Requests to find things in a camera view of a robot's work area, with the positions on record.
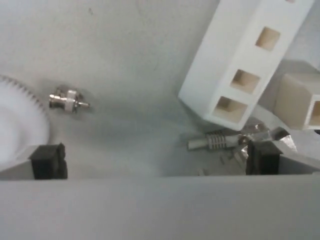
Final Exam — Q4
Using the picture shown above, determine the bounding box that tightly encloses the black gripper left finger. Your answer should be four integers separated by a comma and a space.
0, 142, 69, 181

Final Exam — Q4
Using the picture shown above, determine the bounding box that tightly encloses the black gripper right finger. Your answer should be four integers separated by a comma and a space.
245, 139, 320, 176

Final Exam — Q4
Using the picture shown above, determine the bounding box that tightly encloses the metal BNC plug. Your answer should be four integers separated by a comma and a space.
48, 85, 92, 114

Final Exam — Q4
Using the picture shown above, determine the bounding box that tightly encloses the white holder with square holes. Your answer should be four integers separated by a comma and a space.
177, 0, 314, 132

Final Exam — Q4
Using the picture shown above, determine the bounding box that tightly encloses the grey Ethernet plug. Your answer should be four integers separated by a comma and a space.
187, 129, 241, 152

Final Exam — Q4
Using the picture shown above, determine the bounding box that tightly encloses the cream small holder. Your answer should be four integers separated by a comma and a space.
274, 59, 320, 131

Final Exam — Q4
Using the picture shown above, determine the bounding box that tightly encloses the white large gear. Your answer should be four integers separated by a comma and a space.
0, 74, 51, 171

